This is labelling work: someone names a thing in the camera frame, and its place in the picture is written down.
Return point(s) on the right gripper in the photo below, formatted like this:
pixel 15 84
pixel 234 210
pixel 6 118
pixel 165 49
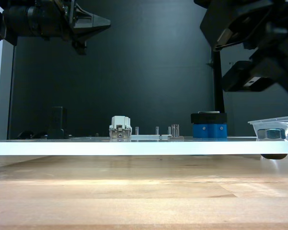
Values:
pixel 273 28

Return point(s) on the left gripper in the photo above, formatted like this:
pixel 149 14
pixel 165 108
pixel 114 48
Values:
pixel 62 21

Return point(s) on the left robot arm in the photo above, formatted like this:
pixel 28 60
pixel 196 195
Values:
pixel 16 21

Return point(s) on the steel hex nut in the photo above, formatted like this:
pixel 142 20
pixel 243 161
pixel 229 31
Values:
pixel 270 134

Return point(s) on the beige many-pin connector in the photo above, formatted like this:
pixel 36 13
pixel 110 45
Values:
pixel 120 128

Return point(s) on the black block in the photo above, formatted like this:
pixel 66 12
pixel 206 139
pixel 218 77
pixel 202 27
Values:
pixel 57 124

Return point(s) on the black round cap fitting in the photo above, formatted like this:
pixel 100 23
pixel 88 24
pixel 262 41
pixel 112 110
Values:
pixel 208 118

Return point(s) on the short steel peg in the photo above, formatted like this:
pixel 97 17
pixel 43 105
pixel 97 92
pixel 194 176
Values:
pixel 157 131
pixel 137 131
pixel 169 131

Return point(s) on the blue socket block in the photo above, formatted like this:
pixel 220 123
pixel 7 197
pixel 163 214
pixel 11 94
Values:
pixel 210 130

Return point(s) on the white task board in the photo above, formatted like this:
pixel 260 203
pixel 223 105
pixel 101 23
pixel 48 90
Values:
pixel 110 148

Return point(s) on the black frame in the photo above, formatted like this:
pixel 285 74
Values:
pixel 218 83

